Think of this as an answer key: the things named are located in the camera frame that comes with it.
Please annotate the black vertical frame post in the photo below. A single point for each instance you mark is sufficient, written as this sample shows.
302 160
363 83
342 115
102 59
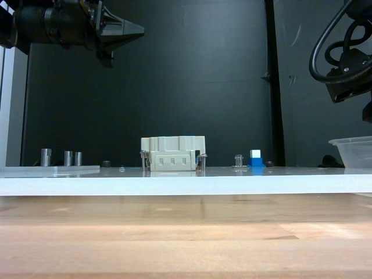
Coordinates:
276 87

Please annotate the small silver threaded socket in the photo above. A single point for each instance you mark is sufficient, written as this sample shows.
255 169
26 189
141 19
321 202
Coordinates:
239 161

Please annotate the clear plastic tub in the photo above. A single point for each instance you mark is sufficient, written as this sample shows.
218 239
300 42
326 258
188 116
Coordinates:
356 154

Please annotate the blue plastic holder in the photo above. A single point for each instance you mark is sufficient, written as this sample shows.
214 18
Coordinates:
256 162

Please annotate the black rounded object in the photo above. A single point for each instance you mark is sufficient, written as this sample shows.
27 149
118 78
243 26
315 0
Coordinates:
331 161

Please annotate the white board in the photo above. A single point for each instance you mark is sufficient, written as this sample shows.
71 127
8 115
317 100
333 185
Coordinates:
186 183

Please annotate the small clear screw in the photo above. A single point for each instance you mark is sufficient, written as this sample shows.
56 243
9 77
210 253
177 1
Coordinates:
123 168

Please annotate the clear acrylic plate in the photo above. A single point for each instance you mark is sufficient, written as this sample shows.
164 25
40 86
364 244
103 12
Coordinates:
49 169

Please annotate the white square plug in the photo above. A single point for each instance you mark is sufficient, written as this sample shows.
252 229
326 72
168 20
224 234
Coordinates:
255 154

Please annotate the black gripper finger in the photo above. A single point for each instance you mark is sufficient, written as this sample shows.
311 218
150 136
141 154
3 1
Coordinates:
122 30

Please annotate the black knurled screw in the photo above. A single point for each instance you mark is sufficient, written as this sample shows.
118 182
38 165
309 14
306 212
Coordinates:
269 164
107 164

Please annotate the notched silver metal post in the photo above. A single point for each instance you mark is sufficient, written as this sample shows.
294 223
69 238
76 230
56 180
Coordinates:
46 158

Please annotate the pale vertical frame post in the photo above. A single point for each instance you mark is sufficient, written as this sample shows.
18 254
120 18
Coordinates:
13 116

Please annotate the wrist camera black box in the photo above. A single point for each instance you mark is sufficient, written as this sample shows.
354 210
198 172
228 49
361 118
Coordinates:
348 78
106 59

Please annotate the beige connector base with screws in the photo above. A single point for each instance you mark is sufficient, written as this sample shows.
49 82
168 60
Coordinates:
173 145

